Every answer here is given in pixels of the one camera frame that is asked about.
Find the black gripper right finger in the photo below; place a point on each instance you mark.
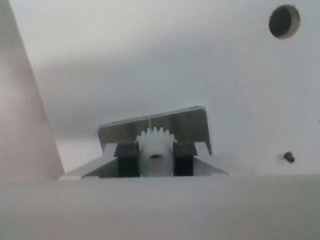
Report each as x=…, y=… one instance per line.
x=183, y=162

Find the white small gear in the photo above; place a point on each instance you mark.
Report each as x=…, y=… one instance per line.
x=153, y=146

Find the white task board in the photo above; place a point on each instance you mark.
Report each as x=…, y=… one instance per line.
x=175, y=62

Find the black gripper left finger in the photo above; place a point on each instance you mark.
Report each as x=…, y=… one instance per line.
x=127, y=162

